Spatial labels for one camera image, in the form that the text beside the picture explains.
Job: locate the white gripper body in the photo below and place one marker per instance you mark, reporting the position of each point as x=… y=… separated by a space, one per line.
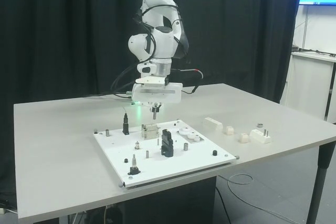
x=157 y=95

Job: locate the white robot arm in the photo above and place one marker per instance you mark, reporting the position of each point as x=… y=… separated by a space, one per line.
x=162 y=37

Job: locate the short metal peg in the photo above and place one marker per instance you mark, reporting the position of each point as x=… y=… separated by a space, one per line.
x=147 y=154
x=107 y=133

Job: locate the thick metal round peg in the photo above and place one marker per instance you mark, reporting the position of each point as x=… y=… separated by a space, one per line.
x=186 y=146

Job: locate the long white peg holder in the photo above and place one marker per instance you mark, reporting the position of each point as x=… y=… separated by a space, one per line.
x=212 y=125

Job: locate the white wedge peg holder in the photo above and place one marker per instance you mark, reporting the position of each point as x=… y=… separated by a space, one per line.
x=258 y=137

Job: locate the flat white mounting plate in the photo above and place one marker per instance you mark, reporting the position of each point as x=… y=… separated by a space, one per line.
x=149 y=80

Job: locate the black flange band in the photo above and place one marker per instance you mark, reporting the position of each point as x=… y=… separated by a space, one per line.
x=167 y=81

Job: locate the black USB plug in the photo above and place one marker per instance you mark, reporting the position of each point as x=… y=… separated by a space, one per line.
x=125 y=127

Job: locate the white large gear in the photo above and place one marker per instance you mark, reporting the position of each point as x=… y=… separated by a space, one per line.
x=183 y=131

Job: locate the black D-SUB plug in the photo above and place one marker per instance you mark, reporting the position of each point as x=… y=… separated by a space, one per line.
x=167 y=145

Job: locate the metal BNC plug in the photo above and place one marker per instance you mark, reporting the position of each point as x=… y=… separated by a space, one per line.
x=136 y=145

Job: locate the white medium gear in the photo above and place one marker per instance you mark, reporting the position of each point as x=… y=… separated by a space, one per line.
x=194 y=137

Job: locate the metal waterproof plug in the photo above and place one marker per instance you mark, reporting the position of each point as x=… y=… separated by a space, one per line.
x=134 y=165

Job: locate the white task board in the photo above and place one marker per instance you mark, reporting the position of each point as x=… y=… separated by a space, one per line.
x=147 y=171

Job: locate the small white cube holder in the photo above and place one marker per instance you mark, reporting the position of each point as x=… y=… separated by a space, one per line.
x=229 y=130
x=244 y=138

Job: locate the black controller cabinet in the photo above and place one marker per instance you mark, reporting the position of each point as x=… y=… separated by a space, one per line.
x=170 y=203

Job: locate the black curtain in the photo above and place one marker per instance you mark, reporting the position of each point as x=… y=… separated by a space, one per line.
x=52 y=37

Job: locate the white cabinet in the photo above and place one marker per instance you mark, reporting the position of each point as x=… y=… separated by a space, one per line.
x=309 y=82

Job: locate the black table leg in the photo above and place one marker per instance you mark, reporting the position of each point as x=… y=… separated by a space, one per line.
x=319 y=182

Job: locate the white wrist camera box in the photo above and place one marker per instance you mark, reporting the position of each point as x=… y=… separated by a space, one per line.
x=145 y=69

